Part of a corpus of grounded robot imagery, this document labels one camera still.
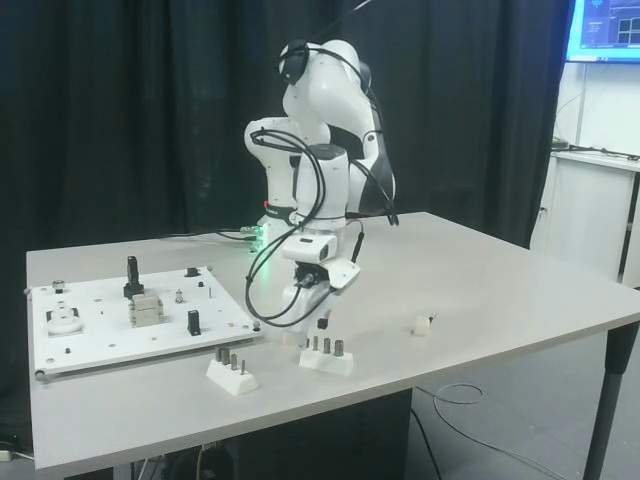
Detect white large gear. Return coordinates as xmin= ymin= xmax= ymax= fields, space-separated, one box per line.
xmin=46 ymin=309 xmax=86 ymax=338

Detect white square peg holder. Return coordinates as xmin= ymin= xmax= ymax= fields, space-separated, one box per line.
xmin=205 ymin=355 xmax=261 ymax=398

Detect white task board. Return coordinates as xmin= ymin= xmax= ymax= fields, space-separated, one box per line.
xmin=24 ymin=266 xmax=262 ymax=385

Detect black looping cable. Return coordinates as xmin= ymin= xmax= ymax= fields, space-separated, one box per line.
xmin=244 ymin=127 xmax=322 ymax=327

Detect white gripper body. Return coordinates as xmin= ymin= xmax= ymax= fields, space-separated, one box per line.
xmin=280 ymin=281 xmax=336 ymax=335

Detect white round peg holder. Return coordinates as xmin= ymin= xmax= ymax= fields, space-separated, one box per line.
xmin=298 ymin=348 xmax=356 ymax=377

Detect black box under table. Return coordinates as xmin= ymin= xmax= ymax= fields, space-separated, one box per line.
xmin=219 ymin=388 xmax=417 ymax=480

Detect black D-SUB plug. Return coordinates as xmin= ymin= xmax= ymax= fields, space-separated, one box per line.
xmin=121 ymin=255 xmax=147 ymax=302

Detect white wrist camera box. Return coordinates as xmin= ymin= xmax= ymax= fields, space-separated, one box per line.
xmin=282 ymin=233 xmax=338 ymax=265

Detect small white plug holder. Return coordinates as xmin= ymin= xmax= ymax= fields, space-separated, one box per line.
xmin=409 ymin=313 xmax=437 ymax=338

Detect black curtains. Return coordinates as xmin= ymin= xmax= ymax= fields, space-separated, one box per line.
xmin=0 ymin=0 xmax=571 ymax=446

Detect white cabinet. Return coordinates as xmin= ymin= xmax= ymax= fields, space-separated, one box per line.
xmin=528 ymin=148 xmax=640 ymax=290

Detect blue screen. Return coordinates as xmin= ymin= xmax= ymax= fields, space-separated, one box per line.
xmin=566 ymin=0 xmax=640 ymax=64

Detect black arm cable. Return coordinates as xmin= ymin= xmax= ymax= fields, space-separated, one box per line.
xmin=279 ymin=42 xmax=400 ymax=227

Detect dark table leg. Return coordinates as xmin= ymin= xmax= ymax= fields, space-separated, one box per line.
xmin=583 ymin=319 xmax=633 ymax=480

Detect grey floor cable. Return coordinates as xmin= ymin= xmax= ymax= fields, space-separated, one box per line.
xmin=413 ymin=383 xmax=554 ymax=480

